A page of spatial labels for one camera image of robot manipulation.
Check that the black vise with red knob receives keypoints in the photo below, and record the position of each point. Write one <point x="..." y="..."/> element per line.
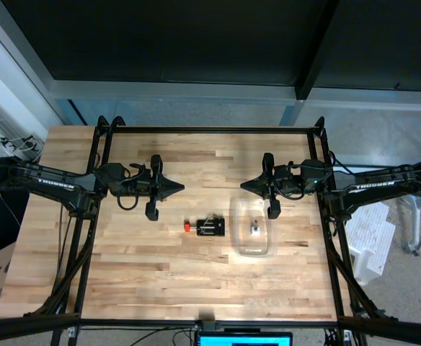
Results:
<point x="210" y="230"/>

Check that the black wall pillar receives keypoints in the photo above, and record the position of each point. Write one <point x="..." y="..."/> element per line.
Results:
<point x="308" y="79"/>

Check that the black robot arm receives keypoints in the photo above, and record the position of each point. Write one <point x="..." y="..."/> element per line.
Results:
<point x="372" y="185"/>
<point x="52" y="182"/>

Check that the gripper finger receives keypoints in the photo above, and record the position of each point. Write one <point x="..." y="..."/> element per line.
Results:
<point x="169" y="183"/>
<point x="168" y="191"/>
<point x="258" y="191"/>
<point x="258" y="182"/>

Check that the white plastic step stool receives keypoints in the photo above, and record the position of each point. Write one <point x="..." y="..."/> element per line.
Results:
<point x="369" y="234"/>

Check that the clear plastic tub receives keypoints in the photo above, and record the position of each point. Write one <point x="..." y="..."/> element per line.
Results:
<point x="243" y="216"/>

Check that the small white block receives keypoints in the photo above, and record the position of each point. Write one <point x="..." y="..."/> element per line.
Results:
<point x="256" y="232"/>

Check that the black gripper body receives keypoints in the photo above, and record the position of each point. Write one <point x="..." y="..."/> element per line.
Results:
<point x="142" y="185"/>
<point x="286" y="182"/>

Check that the small black table camera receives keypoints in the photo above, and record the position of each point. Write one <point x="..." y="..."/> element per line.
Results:
<point x="209" y="325"/>

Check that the black metal frame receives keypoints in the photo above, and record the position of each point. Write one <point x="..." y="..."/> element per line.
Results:
<point x="210" y="129"/>

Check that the grey metal stand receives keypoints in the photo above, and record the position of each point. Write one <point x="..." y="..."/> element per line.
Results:
<point x="416" y="216"/>

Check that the screen with blue edge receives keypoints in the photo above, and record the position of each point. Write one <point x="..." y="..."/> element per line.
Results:
<point x="243" y="340"/>

